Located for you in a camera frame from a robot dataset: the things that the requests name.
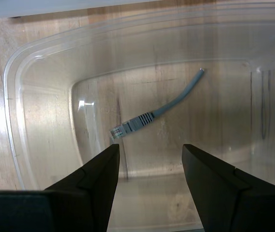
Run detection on clear plastic tub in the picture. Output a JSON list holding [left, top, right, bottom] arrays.
[[3, 0, 275, 232]]

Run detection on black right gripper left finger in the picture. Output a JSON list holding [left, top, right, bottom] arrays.
[[0, 144, 121, 232]]

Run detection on grey rj45 connector cable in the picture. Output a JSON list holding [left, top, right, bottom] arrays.
[[110, 68, 206, 142]]

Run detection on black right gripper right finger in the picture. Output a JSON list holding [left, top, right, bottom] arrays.
[[182, 144, 275, 232]]

